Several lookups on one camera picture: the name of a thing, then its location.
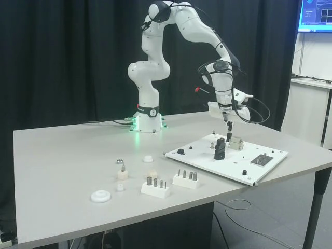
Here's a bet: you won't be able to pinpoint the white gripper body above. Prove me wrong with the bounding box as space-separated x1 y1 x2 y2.
207 101 252 122

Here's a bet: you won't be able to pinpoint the grey waterproof plug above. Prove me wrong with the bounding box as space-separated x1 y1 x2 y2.
229 136 244 151

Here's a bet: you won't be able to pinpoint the black D-SUB plug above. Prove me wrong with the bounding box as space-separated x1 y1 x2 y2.
214 138 226 160

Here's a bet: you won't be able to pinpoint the white task board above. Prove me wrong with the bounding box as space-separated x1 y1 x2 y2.
163 130 289 187

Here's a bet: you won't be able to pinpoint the white cabinet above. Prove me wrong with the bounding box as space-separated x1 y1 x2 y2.
281 76 332 150

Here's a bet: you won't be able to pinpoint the white square peg holder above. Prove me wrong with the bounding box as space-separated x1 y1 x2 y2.
172 173 200 190

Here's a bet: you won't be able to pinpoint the white round peg holder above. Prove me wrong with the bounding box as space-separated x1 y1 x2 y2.
140 181 172 200

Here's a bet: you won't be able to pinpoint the black table leg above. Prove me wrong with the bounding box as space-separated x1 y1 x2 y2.
303 165 325 249

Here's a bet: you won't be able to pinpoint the blue screen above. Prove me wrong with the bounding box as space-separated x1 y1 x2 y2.
297 0 332 33

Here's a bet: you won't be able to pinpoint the white large gear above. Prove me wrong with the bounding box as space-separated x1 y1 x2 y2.
90 190 112 203

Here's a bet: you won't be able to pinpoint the black curtains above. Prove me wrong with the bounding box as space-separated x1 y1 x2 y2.
0 0 301 234

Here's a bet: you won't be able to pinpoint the small white camera box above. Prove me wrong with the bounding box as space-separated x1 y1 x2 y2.
232 90 247 102

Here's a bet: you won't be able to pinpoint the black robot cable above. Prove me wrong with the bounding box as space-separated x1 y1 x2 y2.
141 0 271 122

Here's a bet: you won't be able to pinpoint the thin grey cable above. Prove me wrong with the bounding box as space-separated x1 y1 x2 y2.
224 198 307 241

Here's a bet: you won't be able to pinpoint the thin black cord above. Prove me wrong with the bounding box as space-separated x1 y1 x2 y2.
290 74 332 84

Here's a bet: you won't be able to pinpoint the black base cable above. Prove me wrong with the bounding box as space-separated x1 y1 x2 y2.
87 118 137 127

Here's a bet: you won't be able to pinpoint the thick black cable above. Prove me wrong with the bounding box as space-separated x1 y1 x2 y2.
212 211 236 249

